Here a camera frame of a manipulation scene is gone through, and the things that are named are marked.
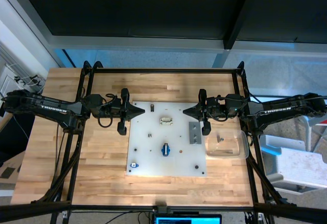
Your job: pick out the beige connector housing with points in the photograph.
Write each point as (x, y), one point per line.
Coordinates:
(166, 121)

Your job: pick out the white taskboard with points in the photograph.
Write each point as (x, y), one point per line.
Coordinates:
(153, 165)

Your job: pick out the small black socket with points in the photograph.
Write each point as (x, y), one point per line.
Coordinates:
(152, 108)

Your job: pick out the brown cardboard box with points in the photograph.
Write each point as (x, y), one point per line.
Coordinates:
(14, 164)

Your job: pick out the clear plastic tub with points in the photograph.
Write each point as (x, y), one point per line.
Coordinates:
(224, 148)

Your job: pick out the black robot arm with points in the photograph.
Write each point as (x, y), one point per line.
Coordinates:
(278, 111)
(51, 107)

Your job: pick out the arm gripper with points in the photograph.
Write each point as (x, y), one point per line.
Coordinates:
(204, 111)
(125, 111)

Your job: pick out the grey metal stand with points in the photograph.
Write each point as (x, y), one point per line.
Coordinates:
(307, 132)

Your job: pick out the blue white connector block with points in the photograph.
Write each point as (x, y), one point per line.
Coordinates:
(133, 165)

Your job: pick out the blue clamp mount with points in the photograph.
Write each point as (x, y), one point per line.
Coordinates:
(166, 149)

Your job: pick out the grey metal peg block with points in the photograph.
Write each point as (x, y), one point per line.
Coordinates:
(191, 132)

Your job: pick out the black camera on frame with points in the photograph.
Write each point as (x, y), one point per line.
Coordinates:
(162, 206)

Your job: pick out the grey metal cylinder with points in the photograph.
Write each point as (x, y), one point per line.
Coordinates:
(218, 137)

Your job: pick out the white metal cart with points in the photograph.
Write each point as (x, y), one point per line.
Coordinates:
(296, 162)

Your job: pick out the laptop screen blue edge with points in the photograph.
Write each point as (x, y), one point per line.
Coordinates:
(187, 220)

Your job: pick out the black metal frame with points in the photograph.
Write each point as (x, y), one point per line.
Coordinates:
(163, 70)

